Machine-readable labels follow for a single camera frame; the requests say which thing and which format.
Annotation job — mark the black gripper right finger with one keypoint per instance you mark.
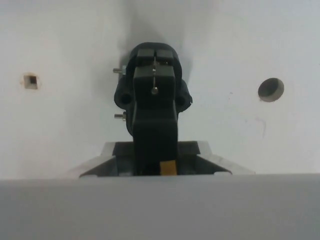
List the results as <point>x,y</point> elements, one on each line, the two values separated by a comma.
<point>207,160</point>

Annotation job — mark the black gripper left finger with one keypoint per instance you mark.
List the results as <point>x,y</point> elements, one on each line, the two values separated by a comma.
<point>100,162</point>

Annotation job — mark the black D-SUB plug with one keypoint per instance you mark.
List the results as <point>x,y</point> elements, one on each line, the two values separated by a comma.
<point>153,120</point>

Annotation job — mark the white task board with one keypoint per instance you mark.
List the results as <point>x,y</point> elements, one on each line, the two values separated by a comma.
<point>250,37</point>

